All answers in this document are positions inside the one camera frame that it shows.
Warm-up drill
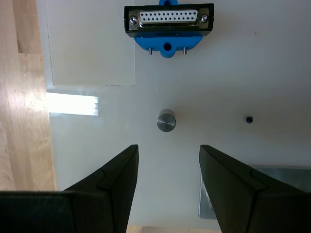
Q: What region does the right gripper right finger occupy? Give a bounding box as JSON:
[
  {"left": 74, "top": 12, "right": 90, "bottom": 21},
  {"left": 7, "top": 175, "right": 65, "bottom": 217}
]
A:
[{"left": 198, "top": 145, "right": 306, "bottom": 233}]

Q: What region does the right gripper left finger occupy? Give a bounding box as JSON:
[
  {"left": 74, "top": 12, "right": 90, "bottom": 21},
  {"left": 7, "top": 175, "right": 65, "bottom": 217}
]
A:
[{"left": 62, "top": 145, "right": 140, "bottom": 233}]

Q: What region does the grey metal cylinder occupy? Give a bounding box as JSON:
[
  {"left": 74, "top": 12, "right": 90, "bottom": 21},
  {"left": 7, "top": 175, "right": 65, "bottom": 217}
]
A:
[{"left": 156, "top": 108, "right": 177, "bottom": 133}]

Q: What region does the white taskboard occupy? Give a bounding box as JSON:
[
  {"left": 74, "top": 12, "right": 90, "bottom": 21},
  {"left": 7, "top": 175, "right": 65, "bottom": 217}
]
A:
[{"left": 36, "top": 0, "right": 311, "bottom": 228}]

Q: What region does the grey metal plate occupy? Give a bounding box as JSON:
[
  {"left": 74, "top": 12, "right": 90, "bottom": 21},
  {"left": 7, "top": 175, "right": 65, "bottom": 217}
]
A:
[{"left": 198, "top": 165, "right": 311, "bottom": 220}]

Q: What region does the blue round connector holder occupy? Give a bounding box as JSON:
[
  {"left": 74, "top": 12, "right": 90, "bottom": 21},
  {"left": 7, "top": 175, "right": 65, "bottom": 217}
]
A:
[{"left": 133, "top": 0, "right": 204, "bottom": 59}]

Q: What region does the black D-sub connector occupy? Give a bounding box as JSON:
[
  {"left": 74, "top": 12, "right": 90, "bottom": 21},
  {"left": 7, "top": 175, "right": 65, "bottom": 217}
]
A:
[{"left": 123, "top": 3, "right": 215, "bottom": 38}]

